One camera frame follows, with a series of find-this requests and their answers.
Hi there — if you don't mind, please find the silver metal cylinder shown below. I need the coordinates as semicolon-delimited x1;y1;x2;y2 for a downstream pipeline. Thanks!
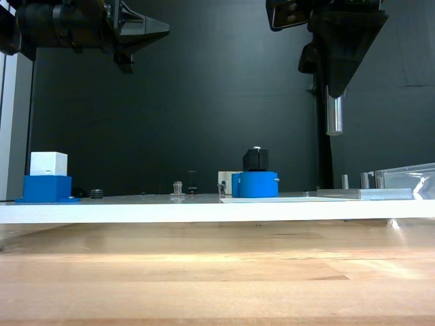
325;85;345;137

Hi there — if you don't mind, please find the black clamp block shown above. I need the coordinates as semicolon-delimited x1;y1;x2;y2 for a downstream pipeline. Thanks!
242;145;269;173

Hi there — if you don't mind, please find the blue round holder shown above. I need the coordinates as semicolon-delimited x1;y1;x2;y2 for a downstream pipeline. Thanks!
231;171;280;198

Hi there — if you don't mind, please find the clear plastic tub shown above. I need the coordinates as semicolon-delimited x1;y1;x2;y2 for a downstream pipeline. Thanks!
373;162;435;202

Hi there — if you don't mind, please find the white cube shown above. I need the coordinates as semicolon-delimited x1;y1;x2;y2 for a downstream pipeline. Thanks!
29;151;68;177

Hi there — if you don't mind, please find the beige connector housing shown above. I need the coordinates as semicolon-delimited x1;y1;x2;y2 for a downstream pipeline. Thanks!
217;171;235;197

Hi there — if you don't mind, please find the grey metal block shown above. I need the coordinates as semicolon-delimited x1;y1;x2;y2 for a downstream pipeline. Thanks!
316;187;413;201

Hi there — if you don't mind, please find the small clear fitting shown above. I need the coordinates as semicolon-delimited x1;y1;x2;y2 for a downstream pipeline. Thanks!
169;181;186;200

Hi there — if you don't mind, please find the white board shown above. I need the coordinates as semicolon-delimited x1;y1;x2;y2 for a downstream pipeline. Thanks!
0;195;435;225

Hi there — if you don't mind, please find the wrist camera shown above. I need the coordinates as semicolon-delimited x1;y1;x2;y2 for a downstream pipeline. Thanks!
266;0;315;32

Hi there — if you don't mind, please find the black metal frame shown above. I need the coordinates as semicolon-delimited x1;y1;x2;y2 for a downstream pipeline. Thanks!
307;73;334;191

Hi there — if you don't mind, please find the grey metal window frame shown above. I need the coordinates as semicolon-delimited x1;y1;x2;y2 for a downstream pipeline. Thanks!
0;52;35;201

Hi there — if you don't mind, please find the blue square mount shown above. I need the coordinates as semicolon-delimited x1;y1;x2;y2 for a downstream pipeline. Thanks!
14;175;82;204

